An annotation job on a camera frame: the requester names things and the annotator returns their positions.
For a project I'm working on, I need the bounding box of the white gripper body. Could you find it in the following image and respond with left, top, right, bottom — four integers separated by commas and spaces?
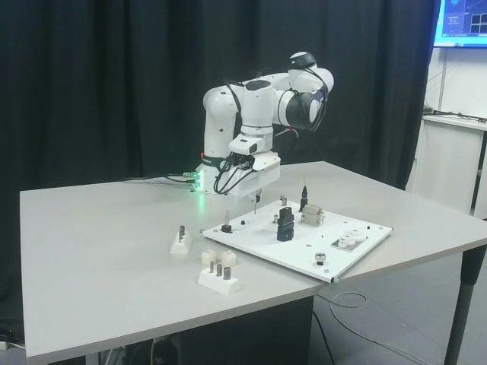
223, 163, 283, 200

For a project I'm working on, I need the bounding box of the small white peg holder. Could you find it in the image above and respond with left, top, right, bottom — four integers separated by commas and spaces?
169, 232, 192, 255

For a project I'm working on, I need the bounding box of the white three-peg holder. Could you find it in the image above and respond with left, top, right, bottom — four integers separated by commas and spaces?
196, 265, 242, 297

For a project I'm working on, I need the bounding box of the black D-SUB plug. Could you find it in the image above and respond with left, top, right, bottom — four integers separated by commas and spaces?
276, 207, 296, 243

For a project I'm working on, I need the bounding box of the grey metal connector housing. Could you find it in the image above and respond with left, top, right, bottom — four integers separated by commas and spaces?
301, 205, 325, 226

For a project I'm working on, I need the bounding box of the white task board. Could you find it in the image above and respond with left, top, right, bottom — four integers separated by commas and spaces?
199, 194, 394, 285

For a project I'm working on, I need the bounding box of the black box under table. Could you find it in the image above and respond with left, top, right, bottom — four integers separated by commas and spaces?
167, 291, 317, 365

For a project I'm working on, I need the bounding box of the white cabinet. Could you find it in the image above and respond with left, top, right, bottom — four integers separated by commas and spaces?
412, 113, 487, 221

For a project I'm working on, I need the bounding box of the black curtain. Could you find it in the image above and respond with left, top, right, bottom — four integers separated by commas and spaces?
0, 0, 448, 343

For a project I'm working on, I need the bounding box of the dark table leg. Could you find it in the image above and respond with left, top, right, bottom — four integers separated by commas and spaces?
444, 249, 481, 365

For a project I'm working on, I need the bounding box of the blue screen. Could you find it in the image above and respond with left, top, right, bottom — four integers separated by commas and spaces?
432, 0, 487, 49

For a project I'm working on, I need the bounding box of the black wrist cable bundle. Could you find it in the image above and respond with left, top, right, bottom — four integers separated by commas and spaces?
212, 151, 254, 195

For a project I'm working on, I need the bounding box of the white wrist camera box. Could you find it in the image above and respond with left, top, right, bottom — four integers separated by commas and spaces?
228, 135, 266, 157

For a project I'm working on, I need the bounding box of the black wire with red tag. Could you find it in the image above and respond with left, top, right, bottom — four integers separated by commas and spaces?
274, 127, 302, 154

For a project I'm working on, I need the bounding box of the black cable on table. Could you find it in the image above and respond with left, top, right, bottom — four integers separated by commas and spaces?
124, 173, 199, 184

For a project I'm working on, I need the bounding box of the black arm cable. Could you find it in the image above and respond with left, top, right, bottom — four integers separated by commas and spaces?
224, 56, 330, 134

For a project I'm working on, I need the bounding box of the grey floor cable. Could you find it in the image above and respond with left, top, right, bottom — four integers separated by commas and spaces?
329, 291, 368, 317

